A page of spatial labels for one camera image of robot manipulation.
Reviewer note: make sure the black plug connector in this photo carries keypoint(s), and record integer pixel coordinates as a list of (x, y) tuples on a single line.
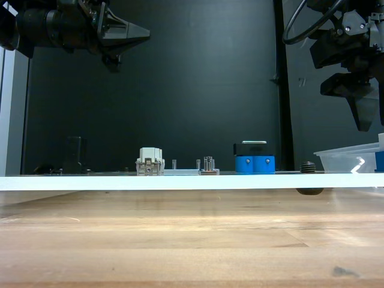
[(73, 154)]

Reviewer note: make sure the black vertical post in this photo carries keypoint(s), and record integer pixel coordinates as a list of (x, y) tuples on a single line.
[(283, 120)]

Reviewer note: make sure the clear plastic tub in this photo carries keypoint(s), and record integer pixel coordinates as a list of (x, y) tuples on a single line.
[(339, 162)]

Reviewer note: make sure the small silver screw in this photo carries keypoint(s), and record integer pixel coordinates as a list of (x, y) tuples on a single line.
[(174, 164), (213, 163), (198, 164)]

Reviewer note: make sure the blue black connector mount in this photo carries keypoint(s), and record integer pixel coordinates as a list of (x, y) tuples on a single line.
[(255, 164)]

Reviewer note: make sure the small silver clamp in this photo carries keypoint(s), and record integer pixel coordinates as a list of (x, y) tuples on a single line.
[(208, 166)]

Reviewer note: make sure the blue white small connector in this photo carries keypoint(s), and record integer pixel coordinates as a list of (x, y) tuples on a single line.
[(380, 162)]

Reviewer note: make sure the white board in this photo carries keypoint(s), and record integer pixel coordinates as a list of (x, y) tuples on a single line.
[(192, 183)]

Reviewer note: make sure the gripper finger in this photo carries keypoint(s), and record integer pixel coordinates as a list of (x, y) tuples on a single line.
[(382, 102), (364, 114), (126, 30), (115, 44)]

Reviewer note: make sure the beige connector housing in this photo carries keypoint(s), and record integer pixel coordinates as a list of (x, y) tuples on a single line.
[(149, 162)]

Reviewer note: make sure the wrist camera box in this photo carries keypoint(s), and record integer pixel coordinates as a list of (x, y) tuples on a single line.
[(339, 51)]

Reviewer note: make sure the black threaded bolt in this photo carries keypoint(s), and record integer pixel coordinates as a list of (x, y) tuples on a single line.
[(309, 168)]

